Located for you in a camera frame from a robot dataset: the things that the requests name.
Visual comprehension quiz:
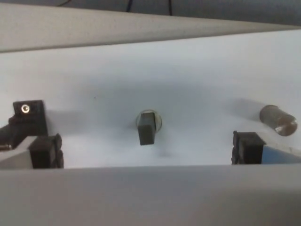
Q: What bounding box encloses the metal square peg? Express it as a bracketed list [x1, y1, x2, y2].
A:
[137, 110, 156, 146]

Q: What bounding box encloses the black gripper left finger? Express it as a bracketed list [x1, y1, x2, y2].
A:
[0, 133, 64, 170]

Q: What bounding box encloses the metal round peg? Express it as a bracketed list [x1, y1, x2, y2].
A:
[259, 105, 298, 137]

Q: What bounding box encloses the white task board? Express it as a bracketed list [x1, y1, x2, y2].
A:
[0, 29, 301, 169]

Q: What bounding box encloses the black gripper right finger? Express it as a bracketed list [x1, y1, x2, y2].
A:
[231, 130, 301, 165]

